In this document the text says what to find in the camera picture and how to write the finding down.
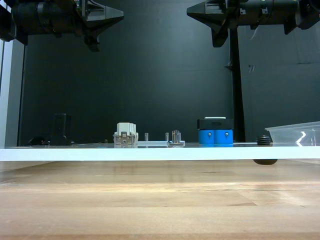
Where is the black rj45 connector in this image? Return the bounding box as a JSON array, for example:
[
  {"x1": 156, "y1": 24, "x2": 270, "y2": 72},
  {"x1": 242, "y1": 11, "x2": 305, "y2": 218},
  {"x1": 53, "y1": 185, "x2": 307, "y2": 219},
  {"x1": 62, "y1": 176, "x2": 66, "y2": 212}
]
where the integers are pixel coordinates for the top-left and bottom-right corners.
[{"x1": 196, "y1": 116, "x2": 235, "y2": 131}]

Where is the beige connector housing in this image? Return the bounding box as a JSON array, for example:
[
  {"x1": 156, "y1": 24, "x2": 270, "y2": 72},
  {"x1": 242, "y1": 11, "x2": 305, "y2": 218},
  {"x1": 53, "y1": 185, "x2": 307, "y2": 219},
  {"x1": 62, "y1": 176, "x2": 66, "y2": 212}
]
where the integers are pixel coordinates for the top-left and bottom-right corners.
[{"x1": 112, "y1": 121, "x2": 140, "y2": 149}]

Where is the small metal connector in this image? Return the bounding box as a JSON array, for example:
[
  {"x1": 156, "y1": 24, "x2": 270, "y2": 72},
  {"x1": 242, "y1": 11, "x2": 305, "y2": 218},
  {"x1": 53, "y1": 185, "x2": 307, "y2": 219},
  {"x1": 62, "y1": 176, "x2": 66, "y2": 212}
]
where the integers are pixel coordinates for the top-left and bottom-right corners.
[{"x1": 166, "y1": 129, "x2": 186, "y2": 148}]

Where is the black upright socket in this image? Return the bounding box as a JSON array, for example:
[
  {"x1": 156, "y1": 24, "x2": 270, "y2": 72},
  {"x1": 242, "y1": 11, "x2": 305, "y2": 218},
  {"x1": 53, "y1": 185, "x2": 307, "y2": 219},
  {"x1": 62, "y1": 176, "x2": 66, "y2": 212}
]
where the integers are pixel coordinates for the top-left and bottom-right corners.
[{"x1": 50, "y1": 112, "x2": 73, "y2": 146}]

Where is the black thumb screw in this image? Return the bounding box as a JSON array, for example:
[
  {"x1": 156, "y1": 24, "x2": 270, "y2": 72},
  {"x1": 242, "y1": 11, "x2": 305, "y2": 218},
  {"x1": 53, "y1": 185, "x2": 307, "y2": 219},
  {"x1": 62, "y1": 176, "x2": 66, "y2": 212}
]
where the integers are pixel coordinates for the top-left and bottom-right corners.
[{"x1": 252, "y1": 134, "x2": 279, "y2": 166}]

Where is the clear plastic tub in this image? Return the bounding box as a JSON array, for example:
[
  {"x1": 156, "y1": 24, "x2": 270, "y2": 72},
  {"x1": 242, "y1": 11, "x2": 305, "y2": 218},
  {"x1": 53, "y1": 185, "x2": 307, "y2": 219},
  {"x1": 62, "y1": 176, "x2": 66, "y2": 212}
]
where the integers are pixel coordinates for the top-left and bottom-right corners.
[{"x1": 264, "y1": 120, "x2": 320, "y2": 147}]

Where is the white mounting board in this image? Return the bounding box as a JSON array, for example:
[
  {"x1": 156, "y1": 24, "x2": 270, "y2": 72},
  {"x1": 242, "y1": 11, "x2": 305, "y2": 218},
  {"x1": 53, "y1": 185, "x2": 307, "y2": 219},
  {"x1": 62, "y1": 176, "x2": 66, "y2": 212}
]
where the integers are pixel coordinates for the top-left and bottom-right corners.
[{"x1": 0, "y1": 141, "x2": 320, "y2": 162}]

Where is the blue connector mount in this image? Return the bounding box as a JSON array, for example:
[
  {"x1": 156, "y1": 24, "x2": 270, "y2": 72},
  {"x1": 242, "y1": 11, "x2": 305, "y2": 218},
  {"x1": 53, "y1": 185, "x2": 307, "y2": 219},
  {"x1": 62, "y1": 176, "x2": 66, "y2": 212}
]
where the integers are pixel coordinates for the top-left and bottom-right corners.
[{"x1": 198, "y1": 128, "x2": 234, "y2": 146}]

